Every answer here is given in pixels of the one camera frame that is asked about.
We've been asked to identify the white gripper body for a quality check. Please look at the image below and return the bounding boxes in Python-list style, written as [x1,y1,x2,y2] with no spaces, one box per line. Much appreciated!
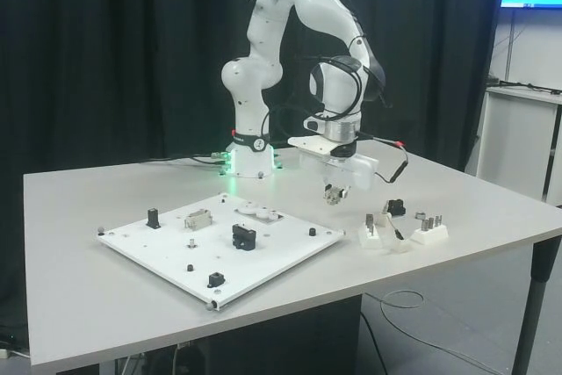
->
[299,151,379,191]

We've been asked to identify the thin black rod red tag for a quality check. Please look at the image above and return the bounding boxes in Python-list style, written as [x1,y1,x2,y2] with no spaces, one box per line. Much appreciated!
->
[357,132,409,184]

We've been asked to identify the white stepped peg holder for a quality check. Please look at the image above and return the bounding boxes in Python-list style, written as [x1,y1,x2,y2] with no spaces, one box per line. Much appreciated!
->
[358,221,390,249]

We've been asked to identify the white peg holder block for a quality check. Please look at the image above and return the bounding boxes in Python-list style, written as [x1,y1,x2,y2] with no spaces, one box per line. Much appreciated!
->
[410,223,450,245]

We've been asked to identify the white cabinet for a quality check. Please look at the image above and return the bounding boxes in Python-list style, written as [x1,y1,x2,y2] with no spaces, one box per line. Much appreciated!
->
[476,84,562,209]

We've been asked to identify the white task board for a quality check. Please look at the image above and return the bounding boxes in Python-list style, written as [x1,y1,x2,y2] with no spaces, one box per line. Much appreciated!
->
[95,192,346,313]

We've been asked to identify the black box under table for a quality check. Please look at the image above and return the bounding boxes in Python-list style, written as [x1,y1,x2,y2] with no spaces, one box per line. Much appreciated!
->
[116,295,364,375]

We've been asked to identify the dark grey table leg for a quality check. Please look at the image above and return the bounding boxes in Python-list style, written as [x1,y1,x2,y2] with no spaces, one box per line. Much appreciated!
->
[511,241,552,375]

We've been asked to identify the black curtain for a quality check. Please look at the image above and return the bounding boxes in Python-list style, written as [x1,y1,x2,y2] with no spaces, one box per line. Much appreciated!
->
[0,0,504,345]

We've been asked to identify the silver wrist ring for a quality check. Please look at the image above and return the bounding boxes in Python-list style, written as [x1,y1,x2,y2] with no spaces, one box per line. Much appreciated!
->
[322,119,362,148]

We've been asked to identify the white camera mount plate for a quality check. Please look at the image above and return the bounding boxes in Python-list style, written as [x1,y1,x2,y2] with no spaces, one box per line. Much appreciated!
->
[287,135,339,157]

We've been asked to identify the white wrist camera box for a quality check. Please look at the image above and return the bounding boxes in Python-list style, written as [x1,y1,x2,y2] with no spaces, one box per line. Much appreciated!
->
[302,116,328,133]

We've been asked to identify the grey floor cable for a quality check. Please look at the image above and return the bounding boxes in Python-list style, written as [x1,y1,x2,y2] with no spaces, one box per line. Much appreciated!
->
[379,290,513,375]

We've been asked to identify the black base cable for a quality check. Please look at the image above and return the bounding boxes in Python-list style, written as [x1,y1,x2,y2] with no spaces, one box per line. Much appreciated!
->
[148,151,232,169]

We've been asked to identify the black floor cable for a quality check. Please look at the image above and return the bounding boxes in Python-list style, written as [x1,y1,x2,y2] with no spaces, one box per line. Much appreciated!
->
[359,311,385,375]

